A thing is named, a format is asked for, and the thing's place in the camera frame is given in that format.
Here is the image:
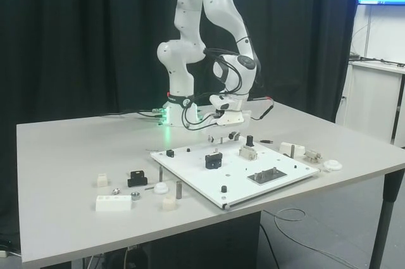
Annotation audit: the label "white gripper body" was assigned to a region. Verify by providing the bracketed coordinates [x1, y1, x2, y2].
[201, 108, 252, 134]

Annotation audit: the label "white holder with peg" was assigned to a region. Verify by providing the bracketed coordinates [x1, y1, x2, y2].
[278, 142, 306, 158]

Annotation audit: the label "cream round holder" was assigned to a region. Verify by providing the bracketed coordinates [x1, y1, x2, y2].
[161, 196, 176, 211]

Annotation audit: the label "thin black rod red tag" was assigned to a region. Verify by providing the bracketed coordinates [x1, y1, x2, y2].
[251, 96, 275, 122]

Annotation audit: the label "white task board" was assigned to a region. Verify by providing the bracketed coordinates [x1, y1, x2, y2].
[149, 140, 320, 211]

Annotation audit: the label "cream waterproof plug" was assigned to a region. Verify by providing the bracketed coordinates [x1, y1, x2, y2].
[303, 149, 324, 164]

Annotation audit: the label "black D-SUB plug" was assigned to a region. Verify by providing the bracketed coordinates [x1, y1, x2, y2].
[127, 170, 149, 188]

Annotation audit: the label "white large gear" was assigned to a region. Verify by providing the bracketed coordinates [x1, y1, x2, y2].
[322, 159, 344, 173]

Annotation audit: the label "long white holder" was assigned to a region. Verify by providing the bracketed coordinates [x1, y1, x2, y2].
[94, 195, 132, 213]

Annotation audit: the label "black curtains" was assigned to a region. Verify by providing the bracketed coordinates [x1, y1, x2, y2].
[0, 0, 365, 126]

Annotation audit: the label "black table leg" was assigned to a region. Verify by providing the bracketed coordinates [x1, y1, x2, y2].
[369, 172, 398, 269]

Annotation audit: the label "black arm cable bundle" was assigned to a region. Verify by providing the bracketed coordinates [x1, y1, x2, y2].
[169, 0, 263, 130]

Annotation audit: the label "black base cables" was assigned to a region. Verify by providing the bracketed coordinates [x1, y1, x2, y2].
[106, 109, 166, 119]

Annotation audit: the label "grey floor cable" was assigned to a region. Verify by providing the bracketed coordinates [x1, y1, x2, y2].
[273, 208, 321, 269]

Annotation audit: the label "black floor cable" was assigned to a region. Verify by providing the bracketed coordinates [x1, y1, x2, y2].
[259, 220, 286, 269]

